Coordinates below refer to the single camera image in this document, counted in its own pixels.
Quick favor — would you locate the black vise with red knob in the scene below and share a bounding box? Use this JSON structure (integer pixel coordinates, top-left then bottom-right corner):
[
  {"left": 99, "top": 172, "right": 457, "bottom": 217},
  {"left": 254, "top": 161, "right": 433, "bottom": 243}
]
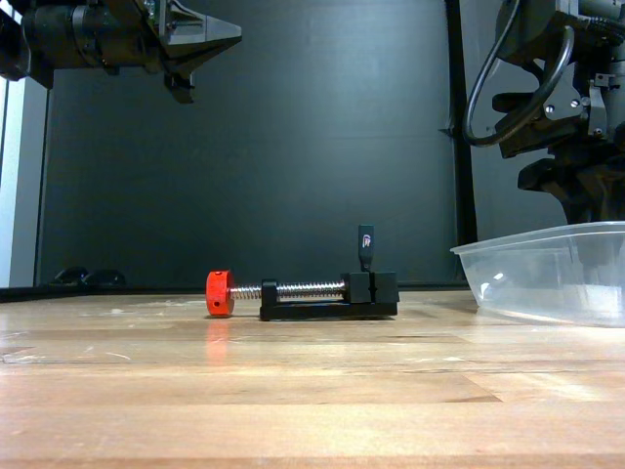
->
[{"left": 204, "top": 269, "right": 399, "bottom": 322}]

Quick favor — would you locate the clear plastic tub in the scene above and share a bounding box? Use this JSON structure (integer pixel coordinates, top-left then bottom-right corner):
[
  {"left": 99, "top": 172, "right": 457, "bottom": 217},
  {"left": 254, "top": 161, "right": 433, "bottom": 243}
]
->
[{"left": 448, "top": 220, "right": 625, "bottom": 329}]

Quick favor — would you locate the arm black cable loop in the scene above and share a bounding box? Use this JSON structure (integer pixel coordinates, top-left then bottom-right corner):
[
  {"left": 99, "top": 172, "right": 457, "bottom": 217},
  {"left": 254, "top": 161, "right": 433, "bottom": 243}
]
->
[{"left": 462, "top": 0, "right": 576, "bottom": 149}]

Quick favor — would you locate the black partition post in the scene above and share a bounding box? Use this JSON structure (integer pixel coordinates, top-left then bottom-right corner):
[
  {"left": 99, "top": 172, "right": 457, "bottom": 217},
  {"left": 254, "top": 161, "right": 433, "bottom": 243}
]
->
[{"left": 442, "top": 0, "right": 479, "bottom": 290}]

